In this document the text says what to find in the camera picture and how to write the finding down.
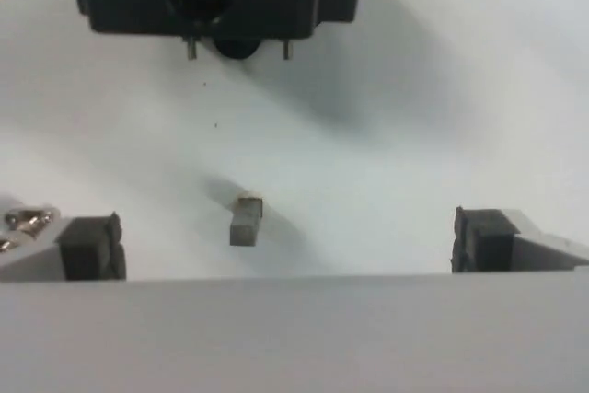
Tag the metal square peg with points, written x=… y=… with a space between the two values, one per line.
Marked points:
x=246 y=227

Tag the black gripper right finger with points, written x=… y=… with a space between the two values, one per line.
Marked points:
x=483 y=246

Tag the white task board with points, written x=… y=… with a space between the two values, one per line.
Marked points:
x=368 y=135

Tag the shiny metal connector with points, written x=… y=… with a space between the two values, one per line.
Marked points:
x=27 y=223

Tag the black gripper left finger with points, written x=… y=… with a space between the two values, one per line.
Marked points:
x=92 y=250

